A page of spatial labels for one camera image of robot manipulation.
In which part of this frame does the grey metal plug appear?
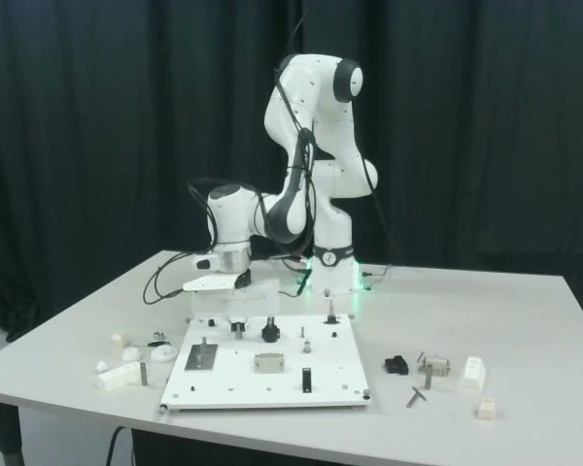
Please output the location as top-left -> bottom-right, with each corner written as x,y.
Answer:
418,351 -> 453,378

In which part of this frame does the dark table leg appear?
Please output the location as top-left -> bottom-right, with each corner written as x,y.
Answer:
0,398 -> 19,466

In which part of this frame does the white long peg holder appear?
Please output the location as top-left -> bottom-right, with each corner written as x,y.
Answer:
95,362 -> 143,392

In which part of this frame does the black D-SUB plug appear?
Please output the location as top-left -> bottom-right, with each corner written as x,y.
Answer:
383,354 -> 410,378

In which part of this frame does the white block peg holder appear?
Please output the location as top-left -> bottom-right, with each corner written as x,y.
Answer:
458,355 -> 488,391

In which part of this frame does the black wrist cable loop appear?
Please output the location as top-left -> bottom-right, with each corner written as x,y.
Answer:
142,249 -> 216,307

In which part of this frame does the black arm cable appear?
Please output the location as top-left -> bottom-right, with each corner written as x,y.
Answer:
270,0 -> 323,259

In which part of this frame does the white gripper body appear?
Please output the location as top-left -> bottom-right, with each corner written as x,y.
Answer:
189,284 -> 280,320

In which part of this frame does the thin black rod on wire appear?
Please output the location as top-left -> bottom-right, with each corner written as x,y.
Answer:
294,268 -> 314,299

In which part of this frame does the black curtain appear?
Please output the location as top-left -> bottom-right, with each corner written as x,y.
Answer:
0,0 -> 583,344

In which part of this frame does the white task board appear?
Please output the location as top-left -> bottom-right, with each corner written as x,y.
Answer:
157,314 -> 373,414

